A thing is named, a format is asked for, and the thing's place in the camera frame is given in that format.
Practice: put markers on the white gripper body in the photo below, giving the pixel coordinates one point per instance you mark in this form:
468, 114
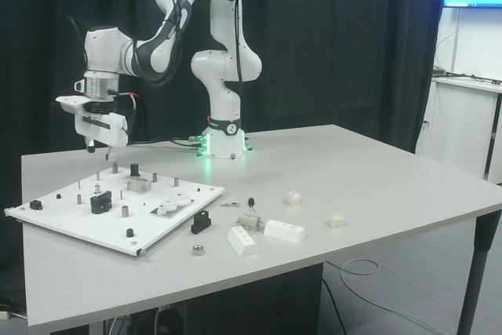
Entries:
104, 133

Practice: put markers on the metal BNC plug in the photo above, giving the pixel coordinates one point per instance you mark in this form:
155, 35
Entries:
95, 188

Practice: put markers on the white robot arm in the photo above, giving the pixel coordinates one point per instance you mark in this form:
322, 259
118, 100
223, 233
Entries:
219, 76

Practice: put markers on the metal round peg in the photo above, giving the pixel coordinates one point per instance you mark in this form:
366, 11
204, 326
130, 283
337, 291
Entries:
115, 167
125, 211

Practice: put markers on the black wrist band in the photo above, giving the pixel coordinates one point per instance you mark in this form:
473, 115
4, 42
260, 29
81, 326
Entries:
99, 108

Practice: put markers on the white small gear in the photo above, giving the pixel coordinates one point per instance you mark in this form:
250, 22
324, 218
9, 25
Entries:
161, 209

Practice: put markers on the white task board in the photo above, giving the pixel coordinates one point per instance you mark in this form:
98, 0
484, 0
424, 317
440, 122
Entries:
78, 225

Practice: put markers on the white medium gear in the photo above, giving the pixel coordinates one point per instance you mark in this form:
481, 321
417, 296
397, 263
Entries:
169, 205

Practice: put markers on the white large gear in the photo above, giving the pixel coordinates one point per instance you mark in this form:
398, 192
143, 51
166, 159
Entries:
182, 199

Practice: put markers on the black D-SUB plug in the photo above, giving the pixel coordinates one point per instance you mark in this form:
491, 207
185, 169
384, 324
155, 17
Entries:
200, 223

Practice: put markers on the metal bolt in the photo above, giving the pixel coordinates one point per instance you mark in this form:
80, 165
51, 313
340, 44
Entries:
198, 250

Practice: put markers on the white three-hole peg holder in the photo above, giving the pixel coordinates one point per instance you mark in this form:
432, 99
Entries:
284, 230
243, 241

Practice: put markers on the white small square-hole holder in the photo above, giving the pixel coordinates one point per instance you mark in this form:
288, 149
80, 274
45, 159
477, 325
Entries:
336, 220
293, 199

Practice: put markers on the black curtain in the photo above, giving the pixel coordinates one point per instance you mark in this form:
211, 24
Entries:
333, 37

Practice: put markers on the small black device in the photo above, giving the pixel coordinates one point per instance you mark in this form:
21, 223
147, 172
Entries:
438, 71

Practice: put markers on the white cabinet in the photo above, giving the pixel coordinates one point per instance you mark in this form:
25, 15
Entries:
459, 127

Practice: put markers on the black table leg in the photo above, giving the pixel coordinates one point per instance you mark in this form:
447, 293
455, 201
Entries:
480, 252

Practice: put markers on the flat white mount plate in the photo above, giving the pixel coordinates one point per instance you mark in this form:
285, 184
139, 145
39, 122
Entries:
70, 101

